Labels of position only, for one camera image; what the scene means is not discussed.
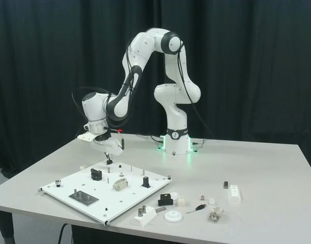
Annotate dark table leg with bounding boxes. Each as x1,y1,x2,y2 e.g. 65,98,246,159
0,208,13,244

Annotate thin black rod red tag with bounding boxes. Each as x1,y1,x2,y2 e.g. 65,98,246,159
110,128,125,151

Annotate white peg holder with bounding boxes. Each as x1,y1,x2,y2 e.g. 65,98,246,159
131,206,157,226

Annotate long white holder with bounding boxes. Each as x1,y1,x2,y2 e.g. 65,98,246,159
228,185,242,203

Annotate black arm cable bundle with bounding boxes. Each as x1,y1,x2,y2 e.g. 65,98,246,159
121,42,212,139

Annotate white task board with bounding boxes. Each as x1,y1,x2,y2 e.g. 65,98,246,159
39,164,173,226

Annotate metal waterproof plug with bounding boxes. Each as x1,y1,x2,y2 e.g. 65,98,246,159
208,209,221,224

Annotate black curtains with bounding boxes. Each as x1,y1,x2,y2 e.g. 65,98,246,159
0,0,311,168

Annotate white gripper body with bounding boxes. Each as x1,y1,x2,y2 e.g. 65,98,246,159
92,138,124,156

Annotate white large gear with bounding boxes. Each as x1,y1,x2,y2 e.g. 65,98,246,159
164,210,183,223

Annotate black plug with thin cable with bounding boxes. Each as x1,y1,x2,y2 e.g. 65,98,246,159
186,204,206,214

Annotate black D-SUB plug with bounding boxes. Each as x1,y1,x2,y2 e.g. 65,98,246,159
157,193,174,206

